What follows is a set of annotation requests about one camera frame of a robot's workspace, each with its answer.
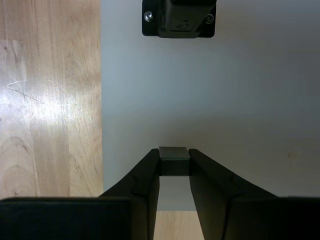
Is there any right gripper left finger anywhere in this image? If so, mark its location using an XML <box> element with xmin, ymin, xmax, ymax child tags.
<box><xmin>99</xmin><ymin>148</ymin><xmax>161</xmax><ymax>240</ymax></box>

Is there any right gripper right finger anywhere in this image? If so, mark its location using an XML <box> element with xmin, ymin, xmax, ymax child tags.
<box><xmin>188</xmin><ymin>148</ymin><xmax>280</xmax><ymax>240</ymax></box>

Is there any dark grey square bar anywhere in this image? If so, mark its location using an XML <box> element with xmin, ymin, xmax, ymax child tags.
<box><xmin>158</xmin><ymin>146</ymin><xmax>193</xmax><ymax>177</ymax></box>

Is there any white taskboard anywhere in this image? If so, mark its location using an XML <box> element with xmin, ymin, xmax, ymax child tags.
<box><xmin>100</xmin><ymin>0</ymin><xmax>320</xmax><ymax>212</ymax></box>

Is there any black square bar holder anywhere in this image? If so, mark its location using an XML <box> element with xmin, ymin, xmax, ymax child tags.
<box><xmin>141</xmin><ymin>0</ymin><xmax>217</xmax><ymax>39</ymax></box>

